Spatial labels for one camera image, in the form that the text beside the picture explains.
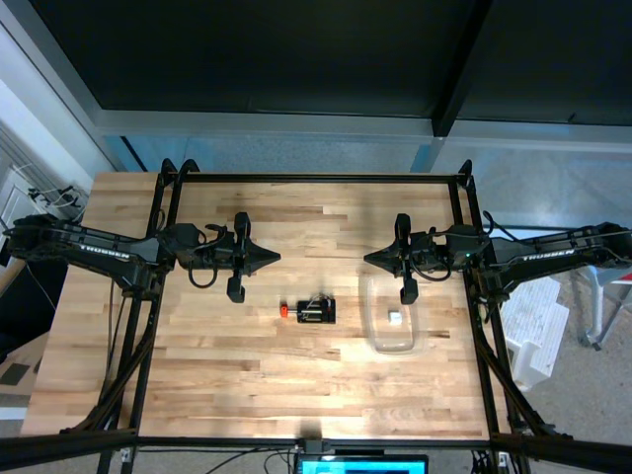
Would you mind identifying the black vise with red knob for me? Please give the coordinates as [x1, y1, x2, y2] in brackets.
[279, 295, 339, 326]

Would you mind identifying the small black table camera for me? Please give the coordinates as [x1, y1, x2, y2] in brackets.
[297, 434, 328, 456]

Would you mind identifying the black cable bundle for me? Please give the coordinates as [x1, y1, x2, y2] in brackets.
[27, 185, 84, 208]

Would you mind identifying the screen with blue edge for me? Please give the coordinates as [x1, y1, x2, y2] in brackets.
[294, 453, 430, 474]

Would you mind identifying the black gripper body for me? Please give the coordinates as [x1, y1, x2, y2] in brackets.
[396, 212, 431, 304]
[216, 211, 252, 303]

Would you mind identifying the clear plastic tub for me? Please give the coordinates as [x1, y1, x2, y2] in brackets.
[363, 276, 430, 356]

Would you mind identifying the grey metal stand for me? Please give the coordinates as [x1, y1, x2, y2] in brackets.
[572, 266, 632, 352]

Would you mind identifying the white foam packaging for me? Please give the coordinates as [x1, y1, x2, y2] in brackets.
[499, 278, 570, 394]

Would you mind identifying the brown cardboard box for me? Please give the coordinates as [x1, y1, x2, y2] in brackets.
[0, 330, 50, 396]

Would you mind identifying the black camera cable loop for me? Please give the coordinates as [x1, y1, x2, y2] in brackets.
[412, 260, 451, 283]

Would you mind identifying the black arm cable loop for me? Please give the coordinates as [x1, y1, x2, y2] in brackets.
[189, 264, 219, 289]

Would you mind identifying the black aluminium table frame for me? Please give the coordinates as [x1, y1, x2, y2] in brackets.
[0, 157, 632, 474]

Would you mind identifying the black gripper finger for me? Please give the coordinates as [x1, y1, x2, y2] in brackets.
[246, 256, 281, 276]
[246, 239, 281, 259]
[363, 258, 400, 276]
[363, 240, 400, 259]

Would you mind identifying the black vertical post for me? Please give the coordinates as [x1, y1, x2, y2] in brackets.
[433, 0, 493, 138]

